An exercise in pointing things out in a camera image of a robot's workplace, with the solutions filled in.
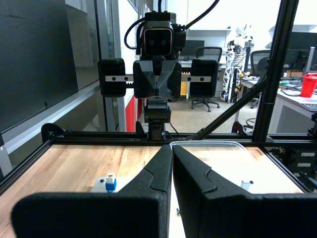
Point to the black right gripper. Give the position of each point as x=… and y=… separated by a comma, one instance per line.
x=111, y=67

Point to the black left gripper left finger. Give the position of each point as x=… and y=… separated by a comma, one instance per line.
x=99, y=215

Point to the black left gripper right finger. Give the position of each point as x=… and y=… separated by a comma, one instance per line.
x=247, y=215

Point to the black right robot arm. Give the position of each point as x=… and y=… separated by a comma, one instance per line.
x=158, y=114

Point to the small clear plastic clip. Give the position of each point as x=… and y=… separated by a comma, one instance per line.
x=245, y=185

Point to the blue and white connector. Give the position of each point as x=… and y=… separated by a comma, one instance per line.
x=110, y=186

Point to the white task board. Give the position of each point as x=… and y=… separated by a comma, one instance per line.
x=272, y=186

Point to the red cabinet panel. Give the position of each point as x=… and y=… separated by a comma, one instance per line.
x=131, y=114

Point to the black computer monitor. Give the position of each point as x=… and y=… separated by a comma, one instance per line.
x=194, y=48

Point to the black office chair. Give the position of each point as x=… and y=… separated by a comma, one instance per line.
x=260, y=62
x=206, y=53

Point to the black electronics box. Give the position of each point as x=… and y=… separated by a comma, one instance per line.
x=297, y=163

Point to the clear plastic tub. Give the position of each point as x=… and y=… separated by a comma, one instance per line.
x=210, y=148

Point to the white lattice robot figure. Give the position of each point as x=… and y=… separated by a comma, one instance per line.
x=234, y=62

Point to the white office desk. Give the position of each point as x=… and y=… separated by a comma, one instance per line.
x=289, y=104

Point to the red bin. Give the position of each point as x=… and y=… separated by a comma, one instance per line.
x=309, y=85

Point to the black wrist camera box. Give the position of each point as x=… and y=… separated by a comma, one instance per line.
x=158, y=37

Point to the grey glass partition frame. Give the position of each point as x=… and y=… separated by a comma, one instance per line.
x=106, y=37

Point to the black aluminium table frame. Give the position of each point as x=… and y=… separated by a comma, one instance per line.
x=99, y=137

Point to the grey aluminium wall rail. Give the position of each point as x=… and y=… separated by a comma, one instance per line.
x=49, y=111

